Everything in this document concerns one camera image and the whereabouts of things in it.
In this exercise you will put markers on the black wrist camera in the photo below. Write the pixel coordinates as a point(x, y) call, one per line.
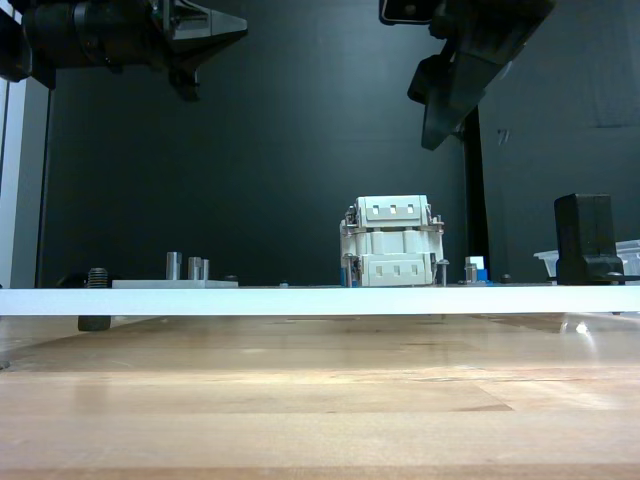
point(405, 10)

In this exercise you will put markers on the beige HAN10E connector insert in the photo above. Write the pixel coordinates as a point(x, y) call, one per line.
point(392, 212)

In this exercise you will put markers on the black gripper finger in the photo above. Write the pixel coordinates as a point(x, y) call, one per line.
point(480, 75)
point(225, 25)
point(200, 54)
point(432, 125)

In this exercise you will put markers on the small silver socket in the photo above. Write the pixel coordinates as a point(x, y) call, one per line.
point(471, 272)

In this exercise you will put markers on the beige HAN10E hub socket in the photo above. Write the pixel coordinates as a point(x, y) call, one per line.
point(395, 255)

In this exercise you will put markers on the grey aluminium partition frame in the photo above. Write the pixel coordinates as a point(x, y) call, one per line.
point(30, 200)

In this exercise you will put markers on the clear plastic tub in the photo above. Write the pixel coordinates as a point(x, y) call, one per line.
point(545, 257)

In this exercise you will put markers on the silver metal bar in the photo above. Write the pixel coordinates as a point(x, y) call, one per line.
point(196, 270)
point(173, 265)

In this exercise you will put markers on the black vertical post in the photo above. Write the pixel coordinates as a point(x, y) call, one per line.
point(472, 210)

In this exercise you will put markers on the white mounting board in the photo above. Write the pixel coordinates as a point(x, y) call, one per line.
point(320, 302)

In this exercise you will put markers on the black plastic socket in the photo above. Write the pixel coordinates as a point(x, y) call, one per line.
point(585, 240)

